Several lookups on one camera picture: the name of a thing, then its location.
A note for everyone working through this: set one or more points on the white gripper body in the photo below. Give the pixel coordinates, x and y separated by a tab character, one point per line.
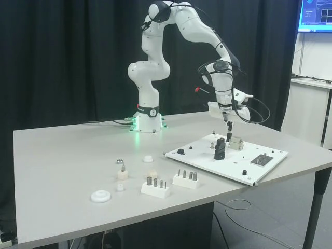
214	107

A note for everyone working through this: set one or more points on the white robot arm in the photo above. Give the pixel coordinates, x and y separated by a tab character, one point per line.
147	75

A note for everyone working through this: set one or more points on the grey waterproof plug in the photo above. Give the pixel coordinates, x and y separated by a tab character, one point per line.
236	144

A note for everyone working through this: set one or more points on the metal BNC plug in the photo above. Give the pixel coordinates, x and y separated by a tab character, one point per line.
210	145

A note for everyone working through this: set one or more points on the black D-SUB plug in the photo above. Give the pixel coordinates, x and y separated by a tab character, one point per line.
219	150

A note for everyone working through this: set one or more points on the white task board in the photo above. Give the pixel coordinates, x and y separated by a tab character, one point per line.
197	155

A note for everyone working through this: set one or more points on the large metal square peg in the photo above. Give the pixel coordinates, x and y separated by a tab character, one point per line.
195	176

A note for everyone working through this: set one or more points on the medium metal square peg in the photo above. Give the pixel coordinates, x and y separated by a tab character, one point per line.
191	175

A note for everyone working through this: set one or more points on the white cabinet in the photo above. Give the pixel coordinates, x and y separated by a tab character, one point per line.
306	111

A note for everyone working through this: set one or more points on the white square peg holder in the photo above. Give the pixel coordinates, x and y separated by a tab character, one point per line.
185	182

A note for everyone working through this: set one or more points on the white medium gear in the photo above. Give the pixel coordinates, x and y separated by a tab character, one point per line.
148	159

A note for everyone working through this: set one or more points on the cream plug holder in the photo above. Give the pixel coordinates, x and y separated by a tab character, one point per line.
153	173

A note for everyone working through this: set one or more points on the medium metal round peg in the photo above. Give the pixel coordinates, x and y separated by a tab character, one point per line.
155	182

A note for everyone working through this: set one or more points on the large metal round peg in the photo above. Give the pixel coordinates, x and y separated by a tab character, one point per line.
149	181

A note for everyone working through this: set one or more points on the white round peg holder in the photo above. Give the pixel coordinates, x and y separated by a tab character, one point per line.
155	192

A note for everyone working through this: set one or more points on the small white plug holder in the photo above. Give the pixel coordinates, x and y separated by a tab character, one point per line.
122	175

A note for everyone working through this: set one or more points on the black table leg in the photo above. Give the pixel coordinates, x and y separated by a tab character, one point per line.
313	207

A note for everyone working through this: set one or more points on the white small gear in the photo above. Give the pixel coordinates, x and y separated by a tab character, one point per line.
119	187

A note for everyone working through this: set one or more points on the blue screen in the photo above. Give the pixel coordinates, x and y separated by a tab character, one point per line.
316	15

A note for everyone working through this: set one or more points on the white large gear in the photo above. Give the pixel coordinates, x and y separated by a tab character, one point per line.
100	196

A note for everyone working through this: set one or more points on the black curtains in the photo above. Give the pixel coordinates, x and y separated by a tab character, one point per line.
64	52

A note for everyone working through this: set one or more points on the small white camera box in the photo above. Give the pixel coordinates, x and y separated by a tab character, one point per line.
240	96

